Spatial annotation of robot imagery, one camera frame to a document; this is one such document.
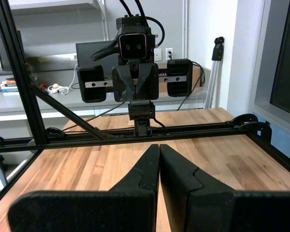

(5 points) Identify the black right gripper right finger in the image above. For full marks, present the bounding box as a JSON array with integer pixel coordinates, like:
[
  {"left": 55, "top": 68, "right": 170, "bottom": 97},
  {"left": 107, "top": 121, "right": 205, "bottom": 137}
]
[{"left": 159, "top": 144, "right": 290, "bottom": 232}]

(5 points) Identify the stack of books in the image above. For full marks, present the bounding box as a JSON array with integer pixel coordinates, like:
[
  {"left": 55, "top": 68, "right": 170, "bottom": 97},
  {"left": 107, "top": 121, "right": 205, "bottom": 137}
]
[{"left": 0, "top": 81, "right": 20, "bottom": 94}]

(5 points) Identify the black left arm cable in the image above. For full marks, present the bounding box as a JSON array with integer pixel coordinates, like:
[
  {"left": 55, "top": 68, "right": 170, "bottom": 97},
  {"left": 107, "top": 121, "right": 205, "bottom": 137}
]
[
  {"left": 146, "top": 16, "right": 166, "bottom": 47},
  {"left": 118, "top": 0, "right": 131, "bottom": 18},
  {"left": 134, "top": 0, "right": 146, "bottom": 18},
  {"left": 91, "top": 40, "right": 119, "bottom": 62}
]

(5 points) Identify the white coiled cable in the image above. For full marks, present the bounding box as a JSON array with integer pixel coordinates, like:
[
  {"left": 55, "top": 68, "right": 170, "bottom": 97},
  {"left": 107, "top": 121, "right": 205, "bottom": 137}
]
[{"left": 47, "top": 63, "right": 79, "bottom": 95}]

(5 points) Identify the white wall shelf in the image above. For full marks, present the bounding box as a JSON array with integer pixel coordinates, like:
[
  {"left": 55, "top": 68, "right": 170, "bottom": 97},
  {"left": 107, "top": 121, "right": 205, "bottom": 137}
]
[{"left": 7, "top": 0, "right": 109, "bottom": 42}]

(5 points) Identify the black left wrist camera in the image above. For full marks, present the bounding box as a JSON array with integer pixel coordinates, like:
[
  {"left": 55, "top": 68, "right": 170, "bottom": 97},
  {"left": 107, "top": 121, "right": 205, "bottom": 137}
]
[{"left": 117, "top": 33, "right": 147, "bottom": 60}]

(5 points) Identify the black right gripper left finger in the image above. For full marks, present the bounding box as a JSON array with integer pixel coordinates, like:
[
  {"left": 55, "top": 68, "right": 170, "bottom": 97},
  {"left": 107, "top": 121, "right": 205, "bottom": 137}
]
[{"left": 8, "top": 144, "right": 160, "bottom": 232}]

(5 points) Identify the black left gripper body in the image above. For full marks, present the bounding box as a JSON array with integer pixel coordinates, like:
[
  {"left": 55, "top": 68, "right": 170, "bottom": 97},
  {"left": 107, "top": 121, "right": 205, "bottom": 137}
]
[{"left": 76, "top": 58, "right": 194, "bottom": 103}]

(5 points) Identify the black aluminium table frame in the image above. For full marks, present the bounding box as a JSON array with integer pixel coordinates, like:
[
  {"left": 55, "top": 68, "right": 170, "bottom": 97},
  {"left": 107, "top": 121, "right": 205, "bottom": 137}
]
[{"left": 0, "top": 0, "right": 290, "bottom": 211}]

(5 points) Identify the grey counter desk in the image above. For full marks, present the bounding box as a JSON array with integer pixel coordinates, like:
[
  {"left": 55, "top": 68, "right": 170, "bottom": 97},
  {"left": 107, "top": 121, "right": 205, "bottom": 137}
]
[{"left": 0, "top": 61, "right": 212, "bottom": 121}]

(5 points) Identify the silver stand with black head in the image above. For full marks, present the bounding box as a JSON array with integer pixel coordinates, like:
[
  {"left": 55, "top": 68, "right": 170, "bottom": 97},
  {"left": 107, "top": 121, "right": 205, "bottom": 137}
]
[{"left": 204, "top": 36, "right": 226, "bottom": 110}]

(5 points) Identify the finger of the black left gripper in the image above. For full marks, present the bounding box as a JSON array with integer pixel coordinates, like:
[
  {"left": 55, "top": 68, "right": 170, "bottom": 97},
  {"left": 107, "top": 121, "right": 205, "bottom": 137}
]
[
  {"left": 134, "top": 62, "right": 160, "bottom": 101},
  {"left": 111, "top": 66, "right": 136, "bottom": 102}
]

